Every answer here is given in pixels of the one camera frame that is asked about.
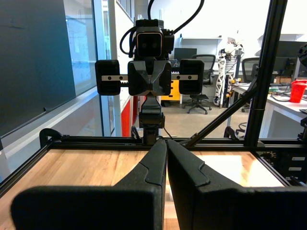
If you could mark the yellow metal cabinet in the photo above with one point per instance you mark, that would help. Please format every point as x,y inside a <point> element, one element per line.
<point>175,92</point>

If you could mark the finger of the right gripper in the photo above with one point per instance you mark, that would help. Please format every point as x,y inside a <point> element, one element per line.
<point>163,79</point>
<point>136,79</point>

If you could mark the black mesh office chair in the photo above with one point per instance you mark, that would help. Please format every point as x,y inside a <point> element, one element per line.
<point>208,64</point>
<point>249,69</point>

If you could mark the black computer monitor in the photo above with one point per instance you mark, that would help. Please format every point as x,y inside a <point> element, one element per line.
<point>290,57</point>
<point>185,54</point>

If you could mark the red plastic cup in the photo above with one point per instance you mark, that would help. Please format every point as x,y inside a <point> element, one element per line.
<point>297,92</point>

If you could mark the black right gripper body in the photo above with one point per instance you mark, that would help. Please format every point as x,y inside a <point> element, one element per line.
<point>108,69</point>

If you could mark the white lattice stand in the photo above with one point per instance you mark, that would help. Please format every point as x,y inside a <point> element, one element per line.
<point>221,72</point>

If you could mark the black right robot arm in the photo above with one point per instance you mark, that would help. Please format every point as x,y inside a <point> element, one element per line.
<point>151,115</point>

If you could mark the white office desk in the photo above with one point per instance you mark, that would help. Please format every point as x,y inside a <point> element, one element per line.
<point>283,110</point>

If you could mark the black aluminium frame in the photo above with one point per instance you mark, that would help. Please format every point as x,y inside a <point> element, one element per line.
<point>96,141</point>

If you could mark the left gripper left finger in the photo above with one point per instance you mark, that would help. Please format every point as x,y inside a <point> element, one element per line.
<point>96,206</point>

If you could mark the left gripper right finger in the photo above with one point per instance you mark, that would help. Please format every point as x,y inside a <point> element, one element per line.
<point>239,208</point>

